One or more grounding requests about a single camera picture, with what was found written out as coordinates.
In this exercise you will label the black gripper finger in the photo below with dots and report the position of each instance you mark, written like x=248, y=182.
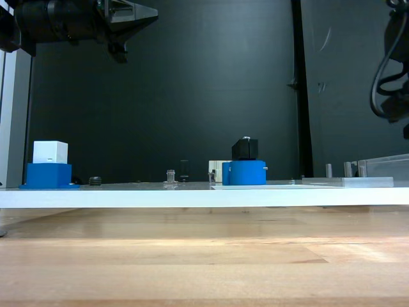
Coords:
x=128, y=30
x=143, y=11

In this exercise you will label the white cube plug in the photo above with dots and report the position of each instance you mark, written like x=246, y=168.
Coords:
x=49, y=152

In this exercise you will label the black set screw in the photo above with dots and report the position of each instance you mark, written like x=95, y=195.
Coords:
x=95, y=181

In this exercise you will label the small clear plastic spool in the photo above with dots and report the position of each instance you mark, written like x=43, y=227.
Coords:
x=170, y=179

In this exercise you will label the beige multi-pin connector housing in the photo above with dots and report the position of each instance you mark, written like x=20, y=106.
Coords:
x=215, y=171

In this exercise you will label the small metal clamp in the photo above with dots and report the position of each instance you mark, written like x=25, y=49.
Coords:
x=211, y=177

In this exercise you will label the black plug with silver top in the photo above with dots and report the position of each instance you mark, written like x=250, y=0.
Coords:
x=244, y=148

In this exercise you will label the white task board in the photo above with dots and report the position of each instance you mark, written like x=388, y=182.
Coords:
x=191, y=198

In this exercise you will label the short metal peg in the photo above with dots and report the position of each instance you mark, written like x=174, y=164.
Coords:
x=328, y=171
x=348, y=169

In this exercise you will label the grey metal peg plate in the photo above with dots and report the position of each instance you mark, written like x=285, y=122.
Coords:
x=367, y=181

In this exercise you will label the clear plastic tub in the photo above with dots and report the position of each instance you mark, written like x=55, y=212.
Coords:
x=383, y=166

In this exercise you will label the blue square mount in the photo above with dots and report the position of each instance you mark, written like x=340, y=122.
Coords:
x=48, y=176

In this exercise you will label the blue round mount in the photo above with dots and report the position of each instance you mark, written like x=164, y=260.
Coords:
x=247, y=172

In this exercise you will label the black metal frame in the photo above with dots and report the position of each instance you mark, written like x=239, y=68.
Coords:
x=302, y=96

